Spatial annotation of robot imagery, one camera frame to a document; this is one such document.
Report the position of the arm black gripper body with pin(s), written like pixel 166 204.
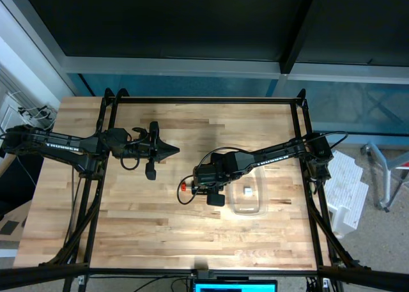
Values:
pixel 216 199
pixel 152 170

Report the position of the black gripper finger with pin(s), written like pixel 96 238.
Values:
pixel 166 153
pixel 166 147

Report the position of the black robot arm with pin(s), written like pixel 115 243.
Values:
pixel 271 156
pixel 64 146

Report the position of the black clamp hub red knob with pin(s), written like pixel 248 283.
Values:
pixel 184 187

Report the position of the white foam block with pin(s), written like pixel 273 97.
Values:
pixel 248 191

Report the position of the clear plastic tub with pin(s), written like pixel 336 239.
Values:
pixel 259 205

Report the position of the laptop screen blue edge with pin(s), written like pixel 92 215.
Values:
pixel 233 287

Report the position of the white styrofoam packing block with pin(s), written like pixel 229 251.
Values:
pixel 345 193

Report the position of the white power strip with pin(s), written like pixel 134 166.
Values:
pixel 32 112

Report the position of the brown cardboard box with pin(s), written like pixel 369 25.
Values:
pixel 16 215

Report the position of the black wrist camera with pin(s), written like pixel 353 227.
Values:
pixel 203 175

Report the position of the black curved bracket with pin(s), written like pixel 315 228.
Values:
pixel 302 95
pixel 108 95
pixel 122 94

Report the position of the small black camera box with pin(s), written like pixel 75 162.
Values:
pixel 204 273

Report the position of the black metal frame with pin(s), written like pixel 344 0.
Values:
pixel 255 270

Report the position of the white corner bracket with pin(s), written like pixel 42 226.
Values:
pixel 326 282
pixel 81 279

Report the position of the grey metal chair frame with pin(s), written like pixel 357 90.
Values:
pixel 386 189

